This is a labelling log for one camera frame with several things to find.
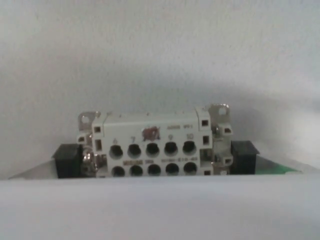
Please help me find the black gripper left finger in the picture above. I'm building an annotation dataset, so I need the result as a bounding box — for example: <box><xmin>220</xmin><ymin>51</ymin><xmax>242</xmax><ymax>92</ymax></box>
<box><xmin>7</xmin><ymin>142</ymin><xmax>84</xmax><ymax>180</ymax></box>

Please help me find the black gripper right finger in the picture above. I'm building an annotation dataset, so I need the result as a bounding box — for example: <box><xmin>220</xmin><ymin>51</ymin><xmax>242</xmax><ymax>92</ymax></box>
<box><xmin>230</xmin><ymin>140</ymin><xmax>305</xmax><ymax>176</ymax></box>

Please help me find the beige waterproof plug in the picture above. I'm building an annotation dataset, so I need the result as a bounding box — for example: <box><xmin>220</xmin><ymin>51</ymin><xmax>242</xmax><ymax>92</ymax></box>
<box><xmin>76</xmin><ymin>102</ymin><xmax>235</xmax><ymax>179</ymax></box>

